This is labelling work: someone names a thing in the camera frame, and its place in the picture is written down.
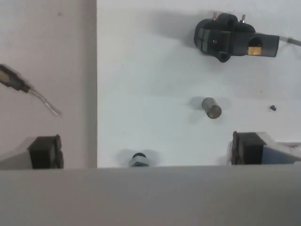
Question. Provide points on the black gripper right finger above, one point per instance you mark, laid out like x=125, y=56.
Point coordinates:
x=247, y=150

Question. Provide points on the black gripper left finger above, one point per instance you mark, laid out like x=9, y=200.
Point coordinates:
x=44, y=153

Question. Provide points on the black Ethernet plug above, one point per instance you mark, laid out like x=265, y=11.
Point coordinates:
x=218, y=40

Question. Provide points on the small black screw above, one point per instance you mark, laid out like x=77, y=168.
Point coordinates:
x=273, y=107

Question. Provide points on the metal round peg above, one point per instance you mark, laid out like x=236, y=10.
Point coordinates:
x=211, y=109

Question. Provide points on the black USB plug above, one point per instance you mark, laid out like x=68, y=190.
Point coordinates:
x=11, y=78

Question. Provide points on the metal bolt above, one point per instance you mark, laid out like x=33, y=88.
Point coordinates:
x=138, y=162

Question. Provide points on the white task board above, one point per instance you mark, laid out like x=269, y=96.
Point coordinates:
x=152, y=82

